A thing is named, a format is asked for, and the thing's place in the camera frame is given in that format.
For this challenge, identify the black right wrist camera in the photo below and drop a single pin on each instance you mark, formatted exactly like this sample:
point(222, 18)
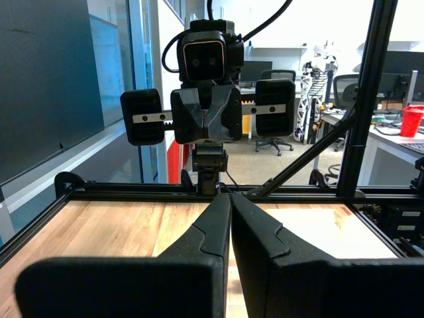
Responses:
point(203, 59)

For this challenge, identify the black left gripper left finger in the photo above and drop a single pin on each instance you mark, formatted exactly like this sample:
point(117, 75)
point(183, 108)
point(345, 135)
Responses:
point(132, 288)

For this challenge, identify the grey keyboard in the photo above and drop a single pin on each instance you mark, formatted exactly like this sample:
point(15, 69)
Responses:
point(414, 148)

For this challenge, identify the black controller box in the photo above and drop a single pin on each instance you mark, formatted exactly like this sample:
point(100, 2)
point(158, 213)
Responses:
point(397, 218)

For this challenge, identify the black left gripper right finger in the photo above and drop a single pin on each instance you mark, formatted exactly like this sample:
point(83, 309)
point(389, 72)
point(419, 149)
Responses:
point(314, 288)

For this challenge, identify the red panel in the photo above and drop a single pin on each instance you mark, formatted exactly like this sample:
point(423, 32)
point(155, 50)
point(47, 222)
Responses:
point(173, 162)

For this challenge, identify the black monitor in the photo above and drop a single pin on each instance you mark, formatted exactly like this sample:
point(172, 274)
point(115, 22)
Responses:
point(404, 61)
point(256, 71)

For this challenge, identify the white desk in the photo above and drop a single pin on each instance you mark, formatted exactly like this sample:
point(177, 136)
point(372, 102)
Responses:
point(381, 155)

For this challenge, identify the yellow cabinet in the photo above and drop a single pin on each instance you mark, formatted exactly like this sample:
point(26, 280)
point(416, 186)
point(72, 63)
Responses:
point(246, 126)

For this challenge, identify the red bucket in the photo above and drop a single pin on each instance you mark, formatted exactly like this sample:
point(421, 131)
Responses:
point(410, 122)

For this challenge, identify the black aluminium frame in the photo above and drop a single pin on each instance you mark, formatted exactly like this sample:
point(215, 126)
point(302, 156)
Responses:
point(132, 189)

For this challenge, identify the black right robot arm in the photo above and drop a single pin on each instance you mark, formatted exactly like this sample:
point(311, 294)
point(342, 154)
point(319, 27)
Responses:
point(210, 159)

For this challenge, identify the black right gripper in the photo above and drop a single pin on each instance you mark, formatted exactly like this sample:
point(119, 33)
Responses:
point(275, 109)

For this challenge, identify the black office chair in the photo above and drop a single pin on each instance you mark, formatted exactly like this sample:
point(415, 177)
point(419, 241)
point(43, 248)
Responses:
point(273, 145)

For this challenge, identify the white lattice stand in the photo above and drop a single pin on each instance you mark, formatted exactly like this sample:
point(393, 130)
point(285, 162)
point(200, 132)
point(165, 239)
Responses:
point(308, 99)

